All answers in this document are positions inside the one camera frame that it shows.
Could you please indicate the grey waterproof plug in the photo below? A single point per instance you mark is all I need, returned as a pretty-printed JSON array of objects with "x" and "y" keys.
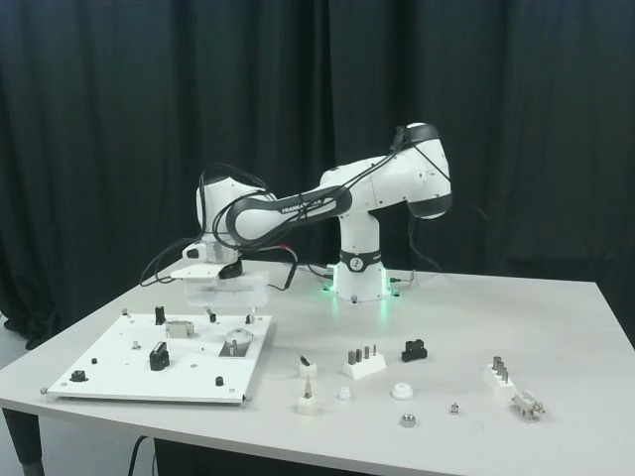
[{"x": 529, "y": 402}]

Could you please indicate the white small gear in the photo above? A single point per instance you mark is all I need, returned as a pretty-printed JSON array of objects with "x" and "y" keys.
[{"x": 343, "y": 393}]

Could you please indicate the white round peg holder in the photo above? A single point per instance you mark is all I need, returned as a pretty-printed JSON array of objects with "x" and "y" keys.
[{"x": 364, "y": 366}]

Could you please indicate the black table leg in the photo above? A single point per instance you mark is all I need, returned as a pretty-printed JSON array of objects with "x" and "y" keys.
[{"x": 17, "y": 439}]

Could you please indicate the small metal BNC plug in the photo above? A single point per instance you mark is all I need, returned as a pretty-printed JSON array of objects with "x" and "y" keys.
[{"x": 453, "y": 408}]

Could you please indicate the white holder with Ethernet plug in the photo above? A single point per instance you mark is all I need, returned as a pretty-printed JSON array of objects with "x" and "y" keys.
[{"x": 306, "y": 401}]

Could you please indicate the white holder with USB plug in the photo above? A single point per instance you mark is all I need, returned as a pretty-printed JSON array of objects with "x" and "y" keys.
[{"x": 307, "y": 370}]

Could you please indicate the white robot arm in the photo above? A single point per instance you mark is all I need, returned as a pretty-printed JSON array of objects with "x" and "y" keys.
[{"x": 392, "y": 173}]

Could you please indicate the white large gear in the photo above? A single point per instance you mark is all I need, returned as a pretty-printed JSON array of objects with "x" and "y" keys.
[{"x": 237, "y": 336}]

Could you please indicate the white square peg holder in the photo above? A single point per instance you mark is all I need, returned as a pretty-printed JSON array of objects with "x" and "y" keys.
[{"x": 500, "y": 377}]

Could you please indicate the metal hex key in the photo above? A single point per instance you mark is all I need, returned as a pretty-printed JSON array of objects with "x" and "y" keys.
[{"x": 411, "y": 277}]

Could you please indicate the white task board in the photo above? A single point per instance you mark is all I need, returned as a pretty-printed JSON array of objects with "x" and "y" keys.
[{"x": 149, "y": 364}]

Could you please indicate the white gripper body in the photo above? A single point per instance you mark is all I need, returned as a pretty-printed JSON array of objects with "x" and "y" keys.
[{"x": 225, "y": 292}]

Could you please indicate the white medium gear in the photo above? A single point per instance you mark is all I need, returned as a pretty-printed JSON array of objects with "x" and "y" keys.
[{"x": 401, "y": 391}]

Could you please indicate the black D-SUB plug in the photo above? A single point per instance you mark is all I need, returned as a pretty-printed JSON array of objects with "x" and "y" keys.
[{"x": 414, "y": 350}]

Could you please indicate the black curtains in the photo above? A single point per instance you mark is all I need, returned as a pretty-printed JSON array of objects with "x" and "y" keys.
[{"x": 124, "y": 99}]

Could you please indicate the metal bolt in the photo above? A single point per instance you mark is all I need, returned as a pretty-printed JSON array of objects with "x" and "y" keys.
[{"x": 407, "y": 420}]

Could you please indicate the small white camera box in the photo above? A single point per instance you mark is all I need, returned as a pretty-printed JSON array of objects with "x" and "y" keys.
[{"x": 194, "y": 251}]

